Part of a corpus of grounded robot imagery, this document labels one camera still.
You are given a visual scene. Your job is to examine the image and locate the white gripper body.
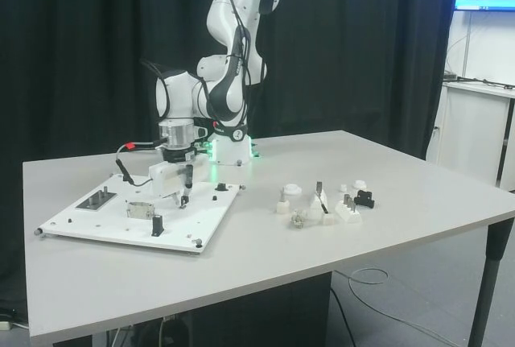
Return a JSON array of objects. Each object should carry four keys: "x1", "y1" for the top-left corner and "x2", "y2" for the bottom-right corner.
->
[{"x1": 148, "y1": 161, "x2": 195, "y2": 199}]

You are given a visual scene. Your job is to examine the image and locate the white task board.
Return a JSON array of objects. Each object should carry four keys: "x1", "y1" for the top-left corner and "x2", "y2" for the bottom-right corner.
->
[{"x1": 34, "y1": 172, "x2": 247, "y2": 256}]

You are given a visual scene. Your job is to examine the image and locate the white small holder with plug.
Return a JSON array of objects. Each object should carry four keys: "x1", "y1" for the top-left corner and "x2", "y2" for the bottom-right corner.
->
[{"x1": 275, "y1": 188, "x2": 290, "y2": 214}]

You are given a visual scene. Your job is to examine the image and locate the beige metal connector plug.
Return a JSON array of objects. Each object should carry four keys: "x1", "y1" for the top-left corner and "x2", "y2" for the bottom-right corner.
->
[{"x1": 288, "y1": 209, "x2": 307, "y2": 229}]

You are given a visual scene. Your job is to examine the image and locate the white holder square pegs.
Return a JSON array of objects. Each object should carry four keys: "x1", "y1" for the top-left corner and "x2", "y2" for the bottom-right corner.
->
[{"x1": 308, "y1": 192, "x2": 329, "y2": 215}]

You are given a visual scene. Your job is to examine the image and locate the black curtain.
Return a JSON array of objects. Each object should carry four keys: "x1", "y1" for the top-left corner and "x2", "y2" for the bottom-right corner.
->
[{"x1": 0, "y1": 0, "x2": 459, "y2": 324}]

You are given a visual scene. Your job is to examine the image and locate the white holder round pegs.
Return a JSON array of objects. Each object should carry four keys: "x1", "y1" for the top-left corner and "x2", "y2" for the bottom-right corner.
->
[{"x1": 336, "y1": 200, "x2": 362, "y2": 224}]

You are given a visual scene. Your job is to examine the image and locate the black D-SUB plug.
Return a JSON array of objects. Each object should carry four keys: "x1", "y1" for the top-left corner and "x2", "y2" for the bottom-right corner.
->
[{"x1": 353, "y1": 188, "x2": 377, "y2": 208}]

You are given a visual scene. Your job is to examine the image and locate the white cabinet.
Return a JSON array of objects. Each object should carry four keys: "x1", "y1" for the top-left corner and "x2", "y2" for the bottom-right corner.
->
[{"x1": 426, "y1": 79, "x2": 515, "y2": 193}]

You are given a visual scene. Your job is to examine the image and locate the black table leg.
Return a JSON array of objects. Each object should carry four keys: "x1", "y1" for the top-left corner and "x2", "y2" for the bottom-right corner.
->
[{"x1": 468, "y1": 213, "x2": 515, "y2": 347}]

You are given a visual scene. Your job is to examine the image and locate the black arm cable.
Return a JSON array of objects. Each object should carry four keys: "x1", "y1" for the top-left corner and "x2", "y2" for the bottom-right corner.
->
[{"x1": 138, "y1": 0, "x2": 258, "y2": 130}]

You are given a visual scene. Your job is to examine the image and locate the grey floor cable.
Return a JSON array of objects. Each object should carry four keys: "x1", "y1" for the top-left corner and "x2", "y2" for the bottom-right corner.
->
[{"x1": 348, "y1": 268, "x2": 476, "y2": 347}]

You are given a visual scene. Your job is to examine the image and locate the black floor cable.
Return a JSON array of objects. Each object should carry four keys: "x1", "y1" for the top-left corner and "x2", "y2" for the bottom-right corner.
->
[{"x1": 329, "y1": 288, "x2": 359, "y2": 347}]

